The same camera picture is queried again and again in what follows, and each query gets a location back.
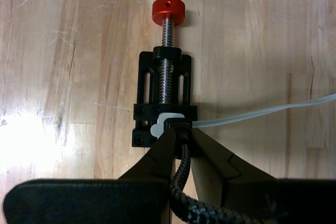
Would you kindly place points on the white power receptacle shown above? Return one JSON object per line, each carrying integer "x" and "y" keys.
{"x": 157, "y": 129}

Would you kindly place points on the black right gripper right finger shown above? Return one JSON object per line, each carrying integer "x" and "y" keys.
{"x": 288, "y": 200}

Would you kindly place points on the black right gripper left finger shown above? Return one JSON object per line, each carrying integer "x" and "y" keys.
{"x": 78, "y": 203}

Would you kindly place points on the black clamp with red knob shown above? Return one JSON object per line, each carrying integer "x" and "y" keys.
{"x": 173, "y": 110}

